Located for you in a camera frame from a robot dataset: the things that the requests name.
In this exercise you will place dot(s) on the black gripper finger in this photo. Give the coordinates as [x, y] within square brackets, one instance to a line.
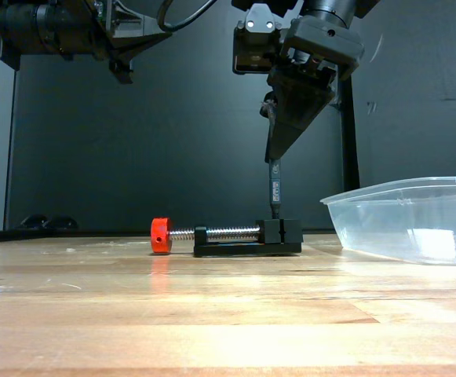
[145, 44]
[150, 27]
[298, 102]
[268, 104]

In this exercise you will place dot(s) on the clear plastic container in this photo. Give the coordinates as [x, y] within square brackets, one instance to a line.
[373, 228]

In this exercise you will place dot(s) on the black vise with orange knob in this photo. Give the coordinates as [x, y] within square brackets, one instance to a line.
[247, 239]

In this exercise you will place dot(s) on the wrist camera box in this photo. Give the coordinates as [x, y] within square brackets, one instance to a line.
[257, 51]

